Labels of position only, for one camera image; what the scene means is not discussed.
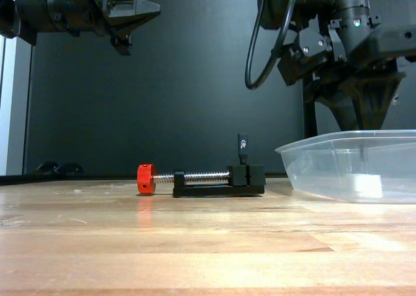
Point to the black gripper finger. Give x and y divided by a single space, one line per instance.
130 24
338 110
373 101
143 6

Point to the black USB-C socket adapter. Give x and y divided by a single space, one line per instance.
243 144

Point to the clear plastic tub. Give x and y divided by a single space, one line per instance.
325 179

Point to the small white block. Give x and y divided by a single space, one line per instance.
367 185

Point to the black vise with red knob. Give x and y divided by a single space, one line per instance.
211 190

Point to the black wall column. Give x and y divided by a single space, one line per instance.
310 120

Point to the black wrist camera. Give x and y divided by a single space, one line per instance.
302 65

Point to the black aluminium frame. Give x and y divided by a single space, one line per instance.
65 180

